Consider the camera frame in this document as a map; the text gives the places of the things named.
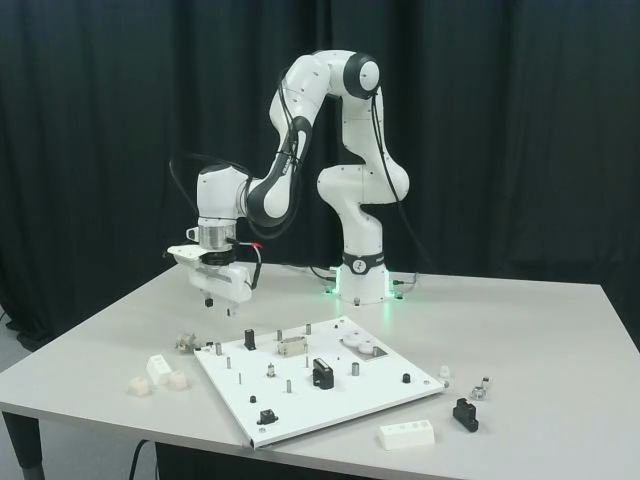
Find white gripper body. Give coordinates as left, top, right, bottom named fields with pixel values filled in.
left=187, top=262, right=251, bottom=305

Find long white peg holder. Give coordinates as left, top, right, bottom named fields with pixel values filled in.
left=145, top=353, right=174, bottom=386

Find white peg holder with holes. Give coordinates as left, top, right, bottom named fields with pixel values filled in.
left=376, top=418, right=436, bottom=452

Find metal waterproof plug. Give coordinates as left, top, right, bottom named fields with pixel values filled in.
left=173, top=331, right=202, bottom=354

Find small white holder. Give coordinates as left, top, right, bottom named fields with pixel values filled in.
left=124, top=376, right=152, bottom=399

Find black D-SUB plug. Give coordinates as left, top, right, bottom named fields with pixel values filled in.
left=311, top=356, right=337, bottom=391

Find white task board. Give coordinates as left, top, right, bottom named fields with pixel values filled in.
left=192, top=314, right=445, bottom=450

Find black curtains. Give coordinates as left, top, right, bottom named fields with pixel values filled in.
left=0, top=0, right=640, bottom=334

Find black table leg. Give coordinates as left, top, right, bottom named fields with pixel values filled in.
left=3, top=410, right=40, bottom=480

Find black plug with white label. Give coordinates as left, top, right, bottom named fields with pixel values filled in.
left=451, top=396, right=480, bottom=433

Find silver wrist ring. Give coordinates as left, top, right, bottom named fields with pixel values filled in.
left=198, top=224, right=237, bottom=252

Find flat white camera plate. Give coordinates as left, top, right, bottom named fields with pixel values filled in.
left=165, top=245, right=207, bottom=263

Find black looping arm cable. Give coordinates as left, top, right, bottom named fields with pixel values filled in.
left=167, top=155, right=202, bottom=201

